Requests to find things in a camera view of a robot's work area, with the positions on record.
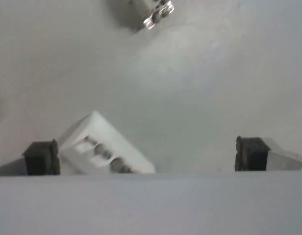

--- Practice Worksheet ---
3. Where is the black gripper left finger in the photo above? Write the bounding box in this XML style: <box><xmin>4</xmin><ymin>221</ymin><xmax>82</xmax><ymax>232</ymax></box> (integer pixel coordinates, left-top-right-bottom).
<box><xmin>0</xmin><ymin>139</ymin><xmax>61</xmax><ymax>177</ymax></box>

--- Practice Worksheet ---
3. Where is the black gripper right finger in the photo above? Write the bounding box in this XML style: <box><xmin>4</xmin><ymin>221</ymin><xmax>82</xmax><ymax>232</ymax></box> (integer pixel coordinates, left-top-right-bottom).
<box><xmin>234</xmin><ymin>135</ymin><xmax>302</xmax><ymax>172</ymax></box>

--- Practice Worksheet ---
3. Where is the grey metal waterproof plug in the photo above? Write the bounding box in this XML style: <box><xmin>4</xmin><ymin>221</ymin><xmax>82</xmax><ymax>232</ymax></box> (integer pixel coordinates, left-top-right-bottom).
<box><xmin>116</xmin><ymin>0</ymin><xmax>175</xmax><ymax>33</ymax></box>

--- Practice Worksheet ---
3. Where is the white three-peg holder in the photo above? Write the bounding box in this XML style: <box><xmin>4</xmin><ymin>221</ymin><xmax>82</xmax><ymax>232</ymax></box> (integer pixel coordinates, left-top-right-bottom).
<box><xmin>57</xmin><ymin>110</ymin><xmax>156</xmax><ymax>175</ymax></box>

